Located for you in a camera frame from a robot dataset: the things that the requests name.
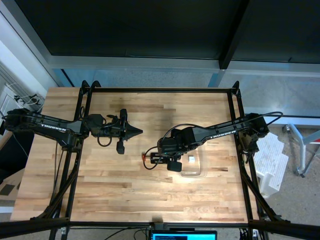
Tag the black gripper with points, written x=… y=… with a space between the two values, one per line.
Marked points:
x=174 y=166
x=123 y=115

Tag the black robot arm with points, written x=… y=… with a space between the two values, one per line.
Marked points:
x=50 y=125
x=220 y=130

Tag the small white connector block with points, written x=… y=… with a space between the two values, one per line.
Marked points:
x=192 y=158

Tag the clear plastic tub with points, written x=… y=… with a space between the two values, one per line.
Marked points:
x=197 y=172

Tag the black vise with orange knob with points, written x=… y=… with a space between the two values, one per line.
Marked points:
x=143 y=157

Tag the laptop screen with blue edge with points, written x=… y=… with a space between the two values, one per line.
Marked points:
x=182 y=236

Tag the white stepped foam block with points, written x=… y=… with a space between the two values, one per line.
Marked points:
x=272 y=165

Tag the brown cardboard box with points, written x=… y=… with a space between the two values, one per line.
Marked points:
x=15 y=177

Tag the black metal table frame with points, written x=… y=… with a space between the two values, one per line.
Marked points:
x=160 y=90

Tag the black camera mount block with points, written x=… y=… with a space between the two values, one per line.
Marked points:
x=158 y=226

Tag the grey metal stand frame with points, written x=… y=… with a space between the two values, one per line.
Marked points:
x=301 y=155

